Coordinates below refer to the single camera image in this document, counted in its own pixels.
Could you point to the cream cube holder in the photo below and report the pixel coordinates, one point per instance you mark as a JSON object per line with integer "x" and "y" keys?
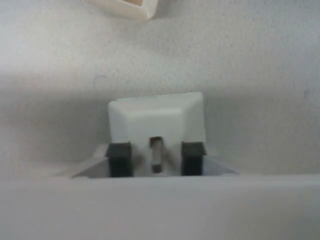
{"x": 120, "y": 10}

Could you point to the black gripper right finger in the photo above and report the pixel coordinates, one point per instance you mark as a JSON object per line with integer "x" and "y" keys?
{"x": 192, "y": 160}

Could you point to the thin metal square peg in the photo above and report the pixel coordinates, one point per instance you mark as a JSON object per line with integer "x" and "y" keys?
{"x": 156, "y": 160}

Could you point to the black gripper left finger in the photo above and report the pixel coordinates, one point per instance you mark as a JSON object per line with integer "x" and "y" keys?
{"x": 120, "y": 160}

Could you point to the white single peg holder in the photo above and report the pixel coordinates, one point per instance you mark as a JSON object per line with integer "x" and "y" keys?
{"x": 155, "y": 120}

